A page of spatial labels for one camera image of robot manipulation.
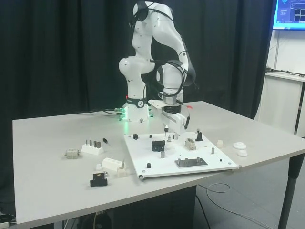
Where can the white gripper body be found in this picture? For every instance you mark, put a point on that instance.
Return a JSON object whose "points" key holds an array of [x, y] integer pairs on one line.
{"points": [[174, 119]]}

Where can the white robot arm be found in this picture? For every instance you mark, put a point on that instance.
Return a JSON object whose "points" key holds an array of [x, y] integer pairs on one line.
{"points": [[140, 35]]}

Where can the grey waterproof plug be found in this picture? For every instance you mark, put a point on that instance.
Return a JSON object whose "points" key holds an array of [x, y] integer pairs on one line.
{"points": [[71, 153]]}

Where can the thin black rod red tag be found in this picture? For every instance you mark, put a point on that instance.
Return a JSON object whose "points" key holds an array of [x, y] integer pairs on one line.
{"points": [[187, 121]]}

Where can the black upright plug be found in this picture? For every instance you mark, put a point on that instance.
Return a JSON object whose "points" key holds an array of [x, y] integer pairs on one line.
{"points": [[199, 135]]}

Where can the white task board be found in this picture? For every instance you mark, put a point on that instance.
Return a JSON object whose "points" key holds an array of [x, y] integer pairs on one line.
{"points": [[190, 157]]}

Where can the small black plug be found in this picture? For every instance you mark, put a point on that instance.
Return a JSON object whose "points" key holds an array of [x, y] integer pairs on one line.
{"points": [[135, 137]]}

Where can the white small gear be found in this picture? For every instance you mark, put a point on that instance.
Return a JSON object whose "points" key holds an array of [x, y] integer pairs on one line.
{"points": [[220, 143]]}

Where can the thin metal plug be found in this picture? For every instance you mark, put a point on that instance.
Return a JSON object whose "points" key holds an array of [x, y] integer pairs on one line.
{"points": [[123, 164]]}

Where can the black bolt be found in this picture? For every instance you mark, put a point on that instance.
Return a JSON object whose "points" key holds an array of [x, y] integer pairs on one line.
{"points": [[105, 141]]}

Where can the small white holder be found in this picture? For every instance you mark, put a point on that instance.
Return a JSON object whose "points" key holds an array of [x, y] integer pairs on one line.
{"points": [[122, 172]]}

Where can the white large gear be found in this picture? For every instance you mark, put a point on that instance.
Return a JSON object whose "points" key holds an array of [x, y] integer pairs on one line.
{"points": [[239, 145]]}

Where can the long white holder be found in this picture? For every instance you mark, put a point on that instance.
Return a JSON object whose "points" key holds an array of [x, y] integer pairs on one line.
{"points": [[110, 164]]}

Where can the white medium gear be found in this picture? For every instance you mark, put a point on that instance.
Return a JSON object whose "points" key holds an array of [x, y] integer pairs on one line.
{"points": [[243, 153]]}

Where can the metal square peg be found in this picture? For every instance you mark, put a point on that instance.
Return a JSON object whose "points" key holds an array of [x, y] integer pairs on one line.
{"points": [[99, 144], [95, 144]]}

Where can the metal BNC plug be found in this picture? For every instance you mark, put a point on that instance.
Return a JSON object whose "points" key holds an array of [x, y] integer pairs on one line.
{"points": [[105, 174]]}

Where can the white four-hole peg holder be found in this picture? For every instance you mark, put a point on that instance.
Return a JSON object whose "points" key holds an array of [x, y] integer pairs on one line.
{"points": [[93, 149]]}

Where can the black D-SUB plug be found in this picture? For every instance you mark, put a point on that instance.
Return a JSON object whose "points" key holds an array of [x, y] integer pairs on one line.
{"points": [[98, 180]]}

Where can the white cabinet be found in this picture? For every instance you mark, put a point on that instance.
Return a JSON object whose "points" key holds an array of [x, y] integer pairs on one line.
{"points": [[281, 102]]}

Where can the black table leg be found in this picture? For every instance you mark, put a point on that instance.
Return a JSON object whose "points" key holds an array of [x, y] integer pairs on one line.
{"points": [[291, 190]]}

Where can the black curtain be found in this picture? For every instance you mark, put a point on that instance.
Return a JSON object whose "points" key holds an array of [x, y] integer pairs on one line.
{"points": [[59, 47]]}

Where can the blue screen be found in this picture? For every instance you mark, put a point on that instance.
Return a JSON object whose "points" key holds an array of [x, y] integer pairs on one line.
{"points": [[289, 14]]}

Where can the white power strip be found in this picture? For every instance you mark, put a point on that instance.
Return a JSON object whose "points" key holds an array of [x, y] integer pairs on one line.
{"points": [[6, 220]]}

